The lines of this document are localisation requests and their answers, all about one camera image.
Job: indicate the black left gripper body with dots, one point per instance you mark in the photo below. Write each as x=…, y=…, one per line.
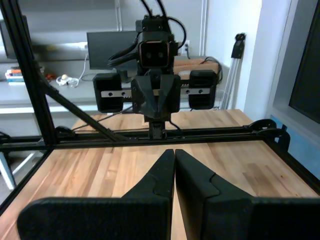
x=110, y=80

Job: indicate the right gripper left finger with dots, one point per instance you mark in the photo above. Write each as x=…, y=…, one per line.
x=112, y=220

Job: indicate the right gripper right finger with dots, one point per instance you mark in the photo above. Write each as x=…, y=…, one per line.
x=250, y=220

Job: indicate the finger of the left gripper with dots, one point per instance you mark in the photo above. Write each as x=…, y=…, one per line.
x=171, y=100
x=140, y=100

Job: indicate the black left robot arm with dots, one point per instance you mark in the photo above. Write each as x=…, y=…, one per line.
x=152, y=25

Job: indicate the black computer monitor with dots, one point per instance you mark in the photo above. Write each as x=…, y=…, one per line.
x=6, y=45
x=105, y=50

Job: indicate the tripod stand with silver legs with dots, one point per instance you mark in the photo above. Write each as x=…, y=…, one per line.
x=238, y=47

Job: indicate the stack of books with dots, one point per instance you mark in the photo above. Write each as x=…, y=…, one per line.
x=15, y=76

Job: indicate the grey desk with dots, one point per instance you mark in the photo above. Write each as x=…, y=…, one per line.
x=12, y=95

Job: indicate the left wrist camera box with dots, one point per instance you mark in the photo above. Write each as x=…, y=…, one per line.
x=153, y=55

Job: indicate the white wall socket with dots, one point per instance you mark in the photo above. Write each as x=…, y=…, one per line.
x=185, y=51

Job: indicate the black metal table frame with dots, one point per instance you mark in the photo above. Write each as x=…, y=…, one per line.
x=30, y=75

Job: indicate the white table leg frame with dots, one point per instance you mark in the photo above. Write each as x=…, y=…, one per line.
x=7, y=172

